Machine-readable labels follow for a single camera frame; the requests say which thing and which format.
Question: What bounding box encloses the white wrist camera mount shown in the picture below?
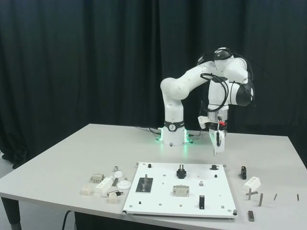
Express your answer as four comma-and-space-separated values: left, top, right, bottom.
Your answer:
197, 115, 210, 130

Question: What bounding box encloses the small white holder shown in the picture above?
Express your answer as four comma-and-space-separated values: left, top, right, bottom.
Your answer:
81, 184, 94, 196
107, 192, 118, 205

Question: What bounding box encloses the dark table leg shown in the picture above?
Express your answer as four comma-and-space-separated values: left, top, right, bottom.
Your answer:
0, 195, 20, 230

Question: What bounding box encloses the black cable under table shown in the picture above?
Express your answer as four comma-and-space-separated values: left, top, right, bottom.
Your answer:
63, 210, 75, 230

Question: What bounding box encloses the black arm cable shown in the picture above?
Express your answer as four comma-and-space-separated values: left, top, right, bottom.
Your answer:
200, 72, 231, 112

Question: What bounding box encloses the white task board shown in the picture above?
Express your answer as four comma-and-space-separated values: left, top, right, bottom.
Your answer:
122, 162, 238, 218

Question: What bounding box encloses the black base cable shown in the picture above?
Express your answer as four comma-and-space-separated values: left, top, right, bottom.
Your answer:
188, 130, 205, 139
136, 126, 164, 135

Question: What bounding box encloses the black waterproof plug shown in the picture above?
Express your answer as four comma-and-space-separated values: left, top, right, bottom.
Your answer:
176, 164, 188, 180

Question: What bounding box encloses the thin black rod red tag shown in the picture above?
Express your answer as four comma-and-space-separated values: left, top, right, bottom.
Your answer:
215, 121, 226, 147

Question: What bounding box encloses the black curtain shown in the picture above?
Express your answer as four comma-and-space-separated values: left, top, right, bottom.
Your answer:
0, 0, 307, 170

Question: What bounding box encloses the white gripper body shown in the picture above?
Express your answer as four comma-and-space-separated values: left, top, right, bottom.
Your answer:
209, 129, 226, 155

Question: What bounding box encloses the long white holder with holes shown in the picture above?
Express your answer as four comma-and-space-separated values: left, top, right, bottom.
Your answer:
94, 176, 114, 193

